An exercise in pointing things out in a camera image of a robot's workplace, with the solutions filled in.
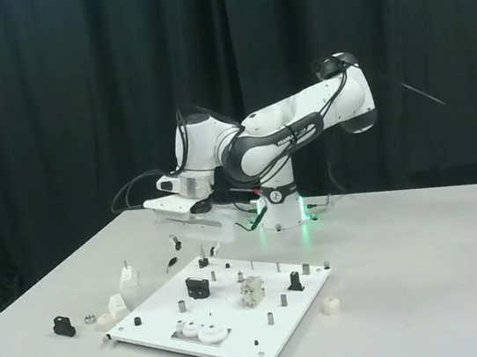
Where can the white small gear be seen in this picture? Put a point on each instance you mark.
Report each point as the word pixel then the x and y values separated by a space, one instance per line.
pixel 179 327

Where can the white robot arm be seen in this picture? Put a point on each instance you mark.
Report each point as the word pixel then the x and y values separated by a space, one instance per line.
pixel 334 98

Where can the metal nut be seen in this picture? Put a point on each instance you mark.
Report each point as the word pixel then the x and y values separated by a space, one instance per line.
pixel 90 318

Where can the black curtain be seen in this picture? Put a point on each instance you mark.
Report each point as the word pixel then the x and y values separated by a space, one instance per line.
pixel 54 102

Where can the white task board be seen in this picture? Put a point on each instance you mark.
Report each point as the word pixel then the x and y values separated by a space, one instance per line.
pixel 227 317

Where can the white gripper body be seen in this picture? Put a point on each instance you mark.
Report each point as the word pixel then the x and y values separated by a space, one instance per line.
pixel 196 228

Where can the white medium gear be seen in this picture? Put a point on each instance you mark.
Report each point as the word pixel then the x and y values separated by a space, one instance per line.
pixel 191 329

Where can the white large gear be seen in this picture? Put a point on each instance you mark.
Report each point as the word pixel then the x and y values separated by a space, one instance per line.
pixel 212 333

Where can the white round holder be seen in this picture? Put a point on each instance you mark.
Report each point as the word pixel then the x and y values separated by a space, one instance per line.
pixel 104 322

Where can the black D-SUB plug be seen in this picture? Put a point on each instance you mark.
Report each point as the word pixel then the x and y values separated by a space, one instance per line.
pixel 64 326

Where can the white cube holder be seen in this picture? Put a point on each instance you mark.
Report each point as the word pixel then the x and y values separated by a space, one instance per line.
pixel 331 306

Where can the white square peg holder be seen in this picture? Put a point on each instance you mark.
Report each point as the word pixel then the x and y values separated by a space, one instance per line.
pixel 128 277

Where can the white small block holder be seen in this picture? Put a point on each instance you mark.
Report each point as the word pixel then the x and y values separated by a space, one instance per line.
pixel 117 305

